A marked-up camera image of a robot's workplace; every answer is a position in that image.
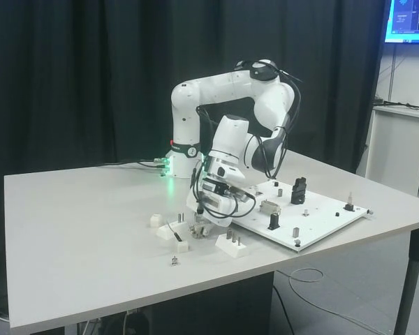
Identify grey floor cable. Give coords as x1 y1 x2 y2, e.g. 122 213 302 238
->
274 267 401 335

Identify black curtain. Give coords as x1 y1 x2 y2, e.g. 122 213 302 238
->
0 0 392 315

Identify grey metal waterproof plug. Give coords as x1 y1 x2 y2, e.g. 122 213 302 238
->
189 223 212 240

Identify white cabinet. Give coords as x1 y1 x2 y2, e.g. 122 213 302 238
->
355 104 419 202

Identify blue screen monitor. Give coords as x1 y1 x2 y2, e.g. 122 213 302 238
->
383 0 419 45

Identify black D-SUB plug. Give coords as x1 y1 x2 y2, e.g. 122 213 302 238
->
291 177 307 205

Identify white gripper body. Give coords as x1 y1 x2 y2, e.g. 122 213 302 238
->
186 191 260 228

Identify black plug with thin cable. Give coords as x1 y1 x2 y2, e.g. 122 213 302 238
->
166 221 184 244

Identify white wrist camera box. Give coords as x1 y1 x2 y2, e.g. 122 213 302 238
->
212 163 246 183

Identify wide white peg holder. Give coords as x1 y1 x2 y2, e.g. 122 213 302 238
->
156 219 191 241
214 232 249 260

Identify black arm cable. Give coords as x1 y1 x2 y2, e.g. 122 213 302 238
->
188 59 304 214

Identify black floor cable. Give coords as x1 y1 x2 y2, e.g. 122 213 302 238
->
272 285 296 335

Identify dark table leg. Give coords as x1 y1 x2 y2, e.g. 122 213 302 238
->
393 228 419 335

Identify black cable on cabinet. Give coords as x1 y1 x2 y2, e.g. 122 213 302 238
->
372 98 419 114

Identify black cables at arm foot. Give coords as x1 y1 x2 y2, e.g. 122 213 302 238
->
101 157 170 177

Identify white task board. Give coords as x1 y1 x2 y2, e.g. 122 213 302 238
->
230 179 374 252

